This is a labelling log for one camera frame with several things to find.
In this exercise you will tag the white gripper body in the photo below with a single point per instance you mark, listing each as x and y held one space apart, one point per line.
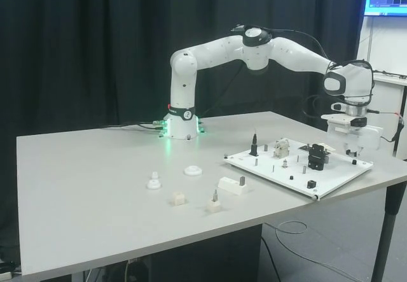
369 137

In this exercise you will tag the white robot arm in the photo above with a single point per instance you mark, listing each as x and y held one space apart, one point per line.
219 48

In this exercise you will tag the thin black rod red tag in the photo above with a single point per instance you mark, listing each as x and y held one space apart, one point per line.
375 111

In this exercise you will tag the white task board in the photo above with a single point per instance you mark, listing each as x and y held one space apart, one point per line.
337 177

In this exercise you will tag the white cabinet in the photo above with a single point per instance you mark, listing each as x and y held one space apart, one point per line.
389 103

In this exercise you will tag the metal BNC plug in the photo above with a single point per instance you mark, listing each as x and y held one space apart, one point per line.
284 164

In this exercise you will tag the black table leg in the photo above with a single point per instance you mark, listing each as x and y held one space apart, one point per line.
386 231

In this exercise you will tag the black upright plug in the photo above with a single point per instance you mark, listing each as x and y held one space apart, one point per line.
254 148

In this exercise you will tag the white long plug holder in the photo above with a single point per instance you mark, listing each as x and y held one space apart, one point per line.
229 186

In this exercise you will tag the metal round peg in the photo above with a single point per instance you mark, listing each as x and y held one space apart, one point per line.
215 196

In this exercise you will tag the white large gear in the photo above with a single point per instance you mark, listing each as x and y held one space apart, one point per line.
193 171

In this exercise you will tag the white empty peg holder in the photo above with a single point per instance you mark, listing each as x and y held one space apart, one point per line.
178 199

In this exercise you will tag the white medium gear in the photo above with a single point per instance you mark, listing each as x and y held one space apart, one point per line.
154 185

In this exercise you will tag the black curtain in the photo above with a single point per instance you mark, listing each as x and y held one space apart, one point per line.
95 40

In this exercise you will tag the white power strip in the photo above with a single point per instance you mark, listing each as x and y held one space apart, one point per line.
5 275

